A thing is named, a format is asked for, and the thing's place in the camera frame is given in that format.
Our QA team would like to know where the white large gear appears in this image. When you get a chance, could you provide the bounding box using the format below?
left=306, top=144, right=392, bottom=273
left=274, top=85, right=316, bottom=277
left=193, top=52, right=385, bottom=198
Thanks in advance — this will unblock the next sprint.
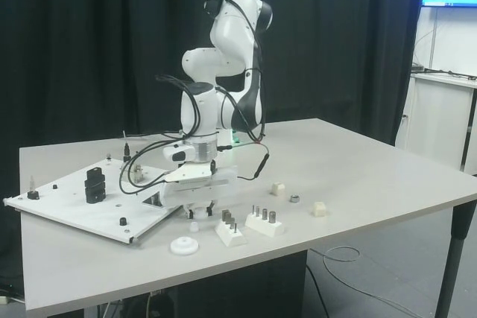
left=170, top=238, right=200, bottom=257

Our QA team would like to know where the black curtain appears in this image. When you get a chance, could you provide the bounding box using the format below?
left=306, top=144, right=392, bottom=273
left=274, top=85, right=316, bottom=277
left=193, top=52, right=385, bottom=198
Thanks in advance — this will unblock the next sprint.
left=0, top=0, right=429, bottom=200

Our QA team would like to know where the thin black rod on wire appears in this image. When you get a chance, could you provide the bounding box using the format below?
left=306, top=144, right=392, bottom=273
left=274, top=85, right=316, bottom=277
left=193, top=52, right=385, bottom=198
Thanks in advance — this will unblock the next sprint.
left=236, top=141, right=271, bottom=181

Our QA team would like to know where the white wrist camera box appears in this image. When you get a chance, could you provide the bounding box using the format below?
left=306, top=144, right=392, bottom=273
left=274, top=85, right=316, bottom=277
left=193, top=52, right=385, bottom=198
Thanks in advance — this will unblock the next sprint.
left=162, top=145, right=195, bottom=165

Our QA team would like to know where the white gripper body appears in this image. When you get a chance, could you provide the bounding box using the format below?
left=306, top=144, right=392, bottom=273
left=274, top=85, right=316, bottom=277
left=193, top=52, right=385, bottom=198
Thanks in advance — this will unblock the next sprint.
left=162, top=165, right=239, bottom=210

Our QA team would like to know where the grey floor cable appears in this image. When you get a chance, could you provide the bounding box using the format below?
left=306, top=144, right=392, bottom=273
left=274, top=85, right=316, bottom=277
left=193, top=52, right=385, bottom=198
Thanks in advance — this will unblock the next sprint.
left=305, top=246, right=443, bottom=318

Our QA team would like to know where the black plug with cable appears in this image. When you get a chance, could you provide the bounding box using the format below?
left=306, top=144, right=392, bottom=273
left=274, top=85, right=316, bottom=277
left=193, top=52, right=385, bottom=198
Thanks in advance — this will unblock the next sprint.
left=121, top=130, right=132, bottom=165

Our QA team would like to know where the silver wrist ring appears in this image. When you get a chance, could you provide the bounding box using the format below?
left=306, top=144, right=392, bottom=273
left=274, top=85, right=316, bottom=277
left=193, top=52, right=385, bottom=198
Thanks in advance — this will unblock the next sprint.
left=185, top=138, right=218, bottom=163

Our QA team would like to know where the black plug with clear tip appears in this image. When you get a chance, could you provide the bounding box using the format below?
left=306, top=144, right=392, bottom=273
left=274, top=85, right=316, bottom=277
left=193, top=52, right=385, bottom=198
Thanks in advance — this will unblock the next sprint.
left=26, top=175, right=40, bottom=201

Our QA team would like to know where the white square peg holder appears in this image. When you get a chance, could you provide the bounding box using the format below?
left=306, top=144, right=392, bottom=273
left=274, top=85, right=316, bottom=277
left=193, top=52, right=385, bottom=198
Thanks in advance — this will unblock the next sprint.
left=215, top=218, right=248, bottom=249

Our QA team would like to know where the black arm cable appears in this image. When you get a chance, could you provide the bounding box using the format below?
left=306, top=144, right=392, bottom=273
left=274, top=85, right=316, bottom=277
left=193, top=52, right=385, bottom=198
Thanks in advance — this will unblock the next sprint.
left=203, top=0, right=268, bottom=144

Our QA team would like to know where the white task board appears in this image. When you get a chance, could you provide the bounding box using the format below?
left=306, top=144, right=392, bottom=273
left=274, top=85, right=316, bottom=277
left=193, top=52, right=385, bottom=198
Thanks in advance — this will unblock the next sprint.
left=1, top=156, right=180, bottom=247

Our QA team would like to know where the black table leg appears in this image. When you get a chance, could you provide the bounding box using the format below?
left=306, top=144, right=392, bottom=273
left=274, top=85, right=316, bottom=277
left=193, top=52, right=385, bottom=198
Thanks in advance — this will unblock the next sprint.
left=435, top=198, right=471, bottom=318

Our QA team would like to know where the black D-SUB plug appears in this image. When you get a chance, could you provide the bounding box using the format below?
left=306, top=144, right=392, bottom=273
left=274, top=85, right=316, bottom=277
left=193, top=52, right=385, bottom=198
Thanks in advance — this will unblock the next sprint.
left=84, top=168, right=108, bottom=205

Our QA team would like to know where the black wrist cable bundle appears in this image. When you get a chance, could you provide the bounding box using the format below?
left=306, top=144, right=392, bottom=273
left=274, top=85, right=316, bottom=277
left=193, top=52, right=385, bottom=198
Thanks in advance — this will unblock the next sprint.
left=117, top=73, right=239, bottom=197

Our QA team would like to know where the white round peg holder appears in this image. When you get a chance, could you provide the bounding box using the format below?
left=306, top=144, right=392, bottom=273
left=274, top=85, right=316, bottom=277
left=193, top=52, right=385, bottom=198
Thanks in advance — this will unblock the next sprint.
left=244, top=212, right=287, bottom=238

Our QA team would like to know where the white cabinet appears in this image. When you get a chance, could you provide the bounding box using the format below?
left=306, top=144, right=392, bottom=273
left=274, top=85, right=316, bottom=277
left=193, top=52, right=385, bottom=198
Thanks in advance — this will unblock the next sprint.
left=394, top=71, right=477, bottom=177

